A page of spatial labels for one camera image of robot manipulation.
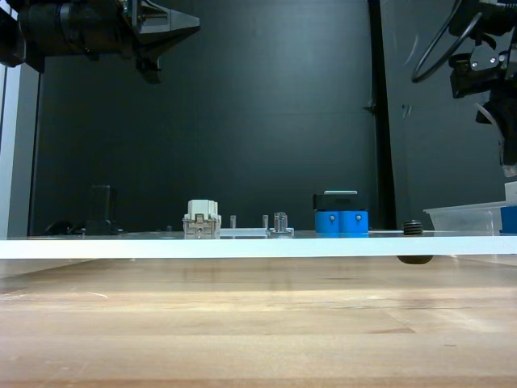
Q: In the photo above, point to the beige connector housing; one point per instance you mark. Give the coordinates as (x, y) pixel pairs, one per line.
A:
(201, 220)

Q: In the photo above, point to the clear plastic tub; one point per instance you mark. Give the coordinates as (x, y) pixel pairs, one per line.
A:
(456, 220)

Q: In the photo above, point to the grey metal partition frame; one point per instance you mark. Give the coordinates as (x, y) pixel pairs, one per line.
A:
(20, 161)

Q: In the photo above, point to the black rubber foot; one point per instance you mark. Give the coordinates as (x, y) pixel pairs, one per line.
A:
(414, 260)

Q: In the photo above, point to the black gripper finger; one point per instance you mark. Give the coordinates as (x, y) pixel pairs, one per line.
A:
(508, 125)
(177, 18)
(155, 42)

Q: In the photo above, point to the clear rj45 connector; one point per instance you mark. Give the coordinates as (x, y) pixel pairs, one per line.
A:
(509, 169)

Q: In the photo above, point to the blue and black connector socket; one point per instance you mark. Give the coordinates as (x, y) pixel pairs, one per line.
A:
(341, 222)

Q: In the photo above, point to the small black clamp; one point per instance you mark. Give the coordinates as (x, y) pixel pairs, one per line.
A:
(101, 210)

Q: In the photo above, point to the white mounting board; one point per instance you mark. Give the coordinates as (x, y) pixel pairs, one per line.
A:
(202, 244)

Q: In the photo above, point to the aluminium block with pins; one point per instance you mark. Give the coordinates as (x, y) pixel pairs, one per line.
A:
(242, 233)

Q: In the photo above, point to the black knurled screw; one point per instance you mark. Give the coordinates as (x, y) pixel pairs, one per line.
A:
(413, 228)

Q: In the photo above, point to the black room post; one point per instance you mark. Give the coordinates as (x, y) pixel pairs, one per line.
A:
(381, 121)

